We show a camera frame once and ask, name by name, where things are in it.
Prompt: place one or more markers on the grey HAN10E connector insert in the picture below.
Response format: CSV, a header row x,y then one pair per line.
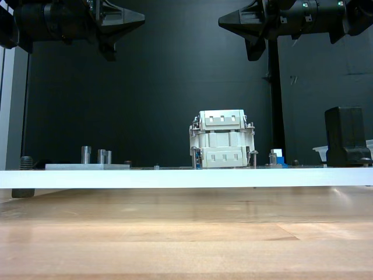
x,y
221,119

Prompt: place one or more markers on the grey connector socket with standoffs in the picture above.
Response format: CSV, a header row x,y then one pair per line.
x,y
224,157

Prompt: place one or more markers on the black threaded leg screw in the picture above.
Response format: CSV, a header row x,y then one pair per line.
x,y
26,163

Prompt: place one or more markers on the white taskboard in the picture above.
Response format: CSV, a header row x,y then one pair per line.
x,y
175,178

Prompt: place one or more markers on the black connector housing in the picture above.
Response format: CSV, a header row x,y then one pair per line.
x,y
344,131

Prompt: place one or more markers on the small blue and white connector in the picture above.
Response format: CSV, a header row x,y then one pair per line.
x,y
278,160

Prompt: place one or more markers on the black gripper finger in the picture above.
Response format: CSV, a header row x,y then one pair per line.
x,y
242,21
122,20

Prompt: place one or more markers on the grey metal plate with posts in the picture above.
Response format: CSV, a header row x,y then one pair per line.
x,y
87,167

